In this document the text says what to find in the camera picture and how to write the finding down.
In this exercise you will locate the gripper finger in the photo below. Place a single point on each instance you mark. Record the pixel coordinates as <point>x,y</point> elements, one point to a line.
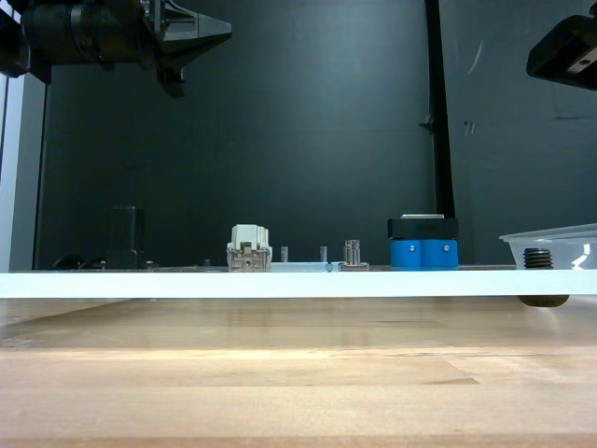
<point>212,29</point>
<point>182,51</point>

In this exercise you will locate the clear plastic tub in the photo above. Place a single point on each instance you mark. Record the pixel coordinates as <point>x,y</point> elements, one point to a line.
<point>550,234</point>

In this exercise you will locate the small black connector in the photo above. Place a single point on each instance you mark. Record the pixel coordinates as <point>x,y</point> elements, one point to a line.
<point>123,233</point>

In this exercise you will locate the beige connector housing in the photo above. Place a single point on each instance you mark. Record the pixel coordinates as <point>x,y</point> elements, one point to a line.
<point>249,238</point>

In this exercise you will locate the blue and black D-sub connector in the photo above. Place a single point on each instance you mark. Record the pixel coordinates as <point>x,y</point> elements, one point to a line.
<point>422,254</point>

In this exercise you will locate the small metal connector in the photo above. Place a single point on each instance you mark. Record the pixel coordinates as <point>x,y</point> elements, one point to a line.
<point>354,254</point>

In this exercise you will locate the black threaded screw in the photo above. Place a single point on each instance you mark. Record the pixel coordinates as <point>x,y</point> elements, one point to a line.
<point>537,259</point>

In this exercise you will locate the clear acrylic socket block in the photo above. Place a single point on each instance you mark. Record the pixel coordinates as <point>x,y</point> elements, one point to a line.
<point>298,267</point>

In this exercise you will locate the white task board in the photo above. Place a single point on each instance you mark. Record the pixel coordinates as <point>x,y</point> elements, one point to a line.
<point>280,284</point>

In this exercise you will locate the black rubber board foot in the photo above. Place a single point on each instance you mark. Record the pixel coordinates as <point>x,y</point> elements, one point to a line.
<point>543,301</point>

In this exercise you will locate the black wall post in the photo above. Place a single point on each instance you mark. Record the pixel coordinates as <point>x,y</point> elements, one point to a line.
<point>440,163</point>

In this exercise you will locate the grey metal wall frame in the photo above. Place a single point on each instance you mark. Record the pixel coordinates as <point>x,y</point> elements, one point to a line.
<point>25,186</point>

